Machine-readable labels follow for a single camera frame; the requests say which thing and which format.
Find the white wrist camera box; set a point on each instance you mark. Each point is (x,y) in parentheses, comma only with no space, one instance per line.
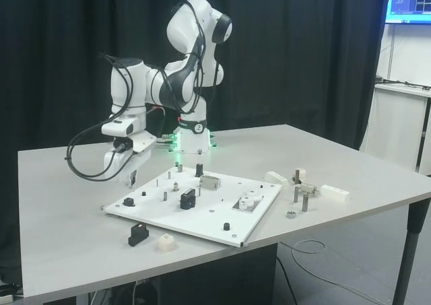
(118,126)

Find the small white square holder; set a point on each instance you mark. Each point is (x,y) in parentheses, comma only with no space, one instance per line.
(165,243)

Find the white medium gear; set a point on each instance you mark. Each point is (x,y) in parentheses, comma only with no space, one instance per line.
(243,203)

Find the white power strip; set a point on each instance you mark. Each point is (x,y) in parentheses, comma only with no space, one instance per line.
(6,292)

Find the metal waterproof plug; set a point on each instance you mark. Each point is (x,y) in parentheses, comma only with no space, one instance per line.
(309,190)

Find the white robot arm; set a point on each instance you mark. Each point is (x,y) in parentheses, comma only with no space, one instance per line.
(183,76)

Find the white task board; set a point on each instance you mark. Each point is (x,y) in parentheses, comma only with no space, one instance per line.
(202,214)

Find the black USB plug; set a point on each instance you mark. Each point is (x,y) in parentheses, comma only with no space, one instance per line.
(200,170)

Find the black table leg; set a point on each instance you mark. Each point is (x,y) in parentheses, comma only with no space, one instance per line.
(408,251)

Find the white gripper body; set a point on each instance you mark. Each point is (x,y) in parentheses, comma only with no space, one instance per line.
(116,163)

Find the metal bolt nut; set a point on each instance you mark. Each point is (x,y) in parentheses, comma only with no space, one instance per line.
(290,214)

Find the small black plug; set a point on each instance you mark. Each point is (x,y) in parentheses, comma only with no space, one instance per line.
(129,202)

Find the black Ethernet plug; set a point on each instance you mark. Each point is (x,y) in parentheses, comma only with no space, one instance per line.
(137,236)

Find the blue screen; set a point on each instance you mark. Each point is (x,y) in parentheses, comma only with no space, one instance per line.
(409,2)

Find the metal BNC plug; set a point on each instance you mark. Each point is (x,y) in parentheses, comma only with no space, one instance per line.
(175,186)

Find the metal square peg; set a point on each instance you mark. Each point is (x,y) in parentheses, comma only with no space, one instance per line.
(305,203)
(295,194)

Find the white holder with peg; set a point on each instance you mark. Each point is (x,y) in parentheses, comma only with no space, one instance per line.
(299,174)

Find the white long holder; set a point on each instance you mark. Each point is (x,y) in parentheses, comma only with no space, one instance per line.
(276,178)
(334,193)

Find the black curtain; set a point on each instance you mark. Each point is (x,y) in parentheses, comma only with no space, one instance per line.
(67,66)

